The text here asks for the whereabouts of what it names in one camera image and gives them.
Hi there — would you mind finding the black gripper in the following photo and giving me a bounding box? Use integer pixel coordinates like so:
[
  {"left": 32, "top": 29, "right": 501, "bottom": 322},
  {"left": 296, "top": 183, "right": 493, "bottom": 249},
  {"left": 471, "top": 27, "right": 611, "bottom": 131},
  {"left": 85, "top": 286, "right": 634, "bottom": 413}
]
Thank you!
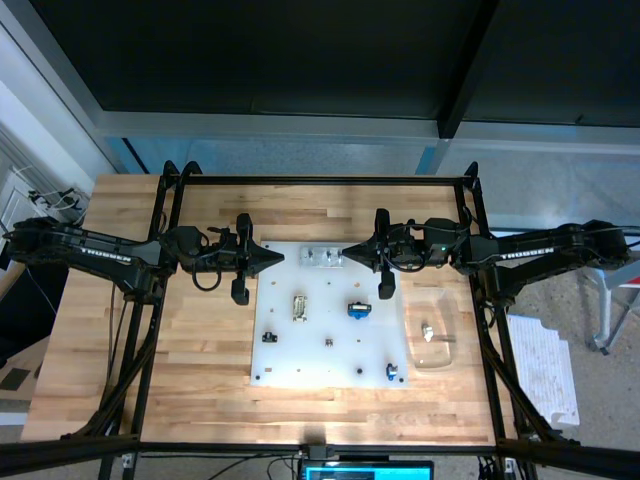
[
  {"left": 207, "top": 213, "right": 286, "bottom": 307},
  {"left": 339, "top": 207, "right": 426, "bottom": 300}
]

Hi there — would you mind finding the large blue black connector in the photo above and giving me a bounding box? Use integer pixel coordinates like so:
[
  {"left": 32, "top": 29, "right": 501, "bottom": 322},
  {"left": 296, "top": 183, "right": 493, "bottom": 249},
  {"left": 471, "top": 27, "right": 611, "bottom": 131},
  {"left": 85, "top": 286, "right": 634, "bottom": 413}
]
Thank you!
[{"left": 346, "top": 299, "right": 374, "bottom": 321}]

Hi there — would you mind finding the white RJ45 connector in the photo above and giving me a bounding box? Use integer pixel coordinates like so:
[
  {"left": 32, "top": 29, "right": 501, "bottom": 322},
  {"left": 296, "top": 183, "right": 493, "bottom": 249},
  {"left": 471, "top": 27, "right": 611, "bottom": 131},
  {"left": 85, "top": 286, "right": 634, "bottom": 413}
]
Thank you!
[{"left": 419, "top": 322, "right": 457, "bottom": 344}]

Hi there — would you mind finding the white taskboard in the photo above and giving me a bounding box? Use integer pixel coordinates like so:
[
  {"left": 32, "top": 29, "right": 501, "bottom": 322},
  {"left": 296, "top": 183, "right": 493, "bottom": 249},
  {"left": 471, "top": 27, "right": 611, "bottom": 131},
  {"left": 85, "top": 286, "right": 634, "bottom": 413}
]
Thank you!
[{"left": 248, "top": 241, "right": 410, "bottom": 389}]

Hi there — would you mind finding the aluminium bar block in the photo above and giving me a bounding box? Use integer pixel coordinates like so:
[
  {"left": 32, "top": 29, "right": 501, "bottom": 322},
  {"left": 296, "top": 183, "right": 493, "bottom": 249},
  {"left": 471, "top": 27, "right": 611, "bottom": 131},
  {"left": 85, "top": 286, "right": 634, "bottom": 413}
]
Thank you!
[{"left": 298, "top": 245, "right": 346, "bottom": 269}]

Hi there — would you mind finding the clear plastic tub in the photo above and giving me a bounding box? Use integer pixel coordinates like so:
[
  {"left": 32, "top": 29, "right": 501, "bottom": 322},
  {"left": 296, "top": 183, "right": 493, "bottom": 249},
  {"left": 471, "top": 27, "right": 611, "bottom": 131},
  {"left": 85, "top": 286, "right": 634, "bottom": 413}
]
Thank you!
[{"left": 402, "top": 285, "right": 459, "bottom": 374}]

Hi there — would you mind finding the white ribbed foam panel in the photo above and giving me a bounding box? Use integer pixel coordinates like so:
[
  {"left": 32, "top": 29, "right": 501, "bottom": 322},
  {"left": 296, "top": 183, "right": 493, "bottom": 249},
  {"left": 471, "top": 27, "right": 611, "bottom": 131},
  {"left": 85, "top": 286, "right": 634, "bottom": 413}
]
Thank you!
[{"left": 505, "top": 313, "right": 581, "bottom": 427}]

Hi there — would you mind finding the power strip with plugs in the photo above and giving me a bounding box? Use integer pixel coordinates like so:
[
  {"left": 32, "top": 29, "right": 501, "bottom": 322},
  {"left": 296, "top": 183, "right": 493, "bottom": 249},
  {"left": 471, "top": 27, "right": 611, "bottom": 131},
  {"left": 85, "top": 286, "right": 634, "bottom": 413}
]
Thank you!
[{"left": 27, "top": 187, "right": 87, "bottom": 212}]

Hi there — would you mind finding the laptop screen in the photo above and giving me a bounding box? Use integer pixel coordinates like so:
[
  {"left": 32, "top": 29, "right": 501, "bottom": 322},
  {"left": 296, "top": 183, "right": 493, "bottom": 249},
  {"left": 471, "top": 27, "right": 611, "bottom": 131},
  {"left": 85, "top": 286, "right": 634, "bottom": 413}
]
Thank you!
[{"left": 298, "top": 459, "right": 435, "bottom": 480}]

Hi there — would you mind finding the grey metal stand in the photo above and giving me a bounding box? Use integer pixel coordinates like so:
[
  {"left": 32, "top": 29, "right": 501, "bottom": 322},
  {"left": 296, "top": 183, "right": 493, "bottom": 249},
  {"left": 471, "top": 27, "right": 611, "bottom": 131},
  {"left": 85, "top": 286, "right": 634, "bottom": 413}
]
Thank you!
[{"left": 584, "top": 267, "right": 640, "bottom": 357}]

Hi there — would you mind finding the brown cardboard box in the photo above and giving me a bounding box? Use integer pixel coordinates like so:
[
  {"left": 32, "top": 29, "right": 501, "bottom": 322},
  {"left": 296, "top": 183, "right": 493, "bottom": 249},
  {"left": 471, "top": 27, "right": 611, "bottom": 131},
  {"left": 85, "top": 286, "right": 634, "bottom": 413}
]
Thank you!
[{"left": 0, "top": 334, "right": 51, "bottom": 401}]

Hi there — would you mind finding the black table camera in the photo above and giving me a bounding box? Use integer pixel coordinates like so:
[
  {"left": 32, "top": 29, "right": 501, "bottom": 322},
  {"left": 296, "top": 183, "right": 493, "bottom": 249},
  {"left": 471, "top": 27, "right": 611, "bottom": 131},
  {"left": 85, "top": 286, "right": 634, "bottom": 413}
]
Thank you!
[{"left": 299, "top": 439, "right": 336, "bottom": 461}]

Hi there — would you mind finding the black wall post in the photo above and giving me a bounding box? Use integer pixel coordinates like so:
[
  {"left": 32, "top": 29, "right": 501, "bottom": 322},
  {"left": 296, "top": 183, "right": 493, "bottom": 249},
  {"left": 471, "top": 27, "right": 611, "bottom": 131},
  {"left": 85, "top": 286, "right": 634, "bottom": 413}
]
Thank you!
[{"left": 438, "top": 0, "right": 501, "bottom": 140}]

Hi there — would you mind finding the black aluminium frame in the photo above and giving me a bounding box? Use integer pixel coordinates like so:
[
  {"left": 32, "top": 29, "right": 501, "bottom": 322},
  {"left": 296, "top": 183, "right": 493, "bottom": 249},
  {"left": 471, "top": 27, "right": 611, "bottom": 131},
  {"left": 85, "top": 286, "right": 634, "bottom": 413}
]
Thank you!
[{"left": 0, "top": 159, "right": 640, "bottom": 480}]

